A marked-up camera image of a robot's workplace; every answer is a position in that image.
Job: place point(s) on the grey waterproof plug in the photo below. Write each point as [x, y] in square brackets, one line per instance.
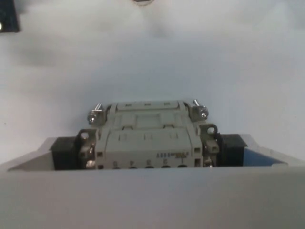
[147, 150]

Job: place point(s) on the white task board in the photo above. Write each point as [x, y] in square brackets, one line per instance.
[71, 83]

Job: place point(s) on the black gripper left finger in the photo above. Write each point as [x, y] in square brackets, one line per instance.
[64, 153]

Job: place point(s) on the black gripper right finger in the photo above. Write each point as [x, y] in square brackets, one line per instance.
[231, 150]

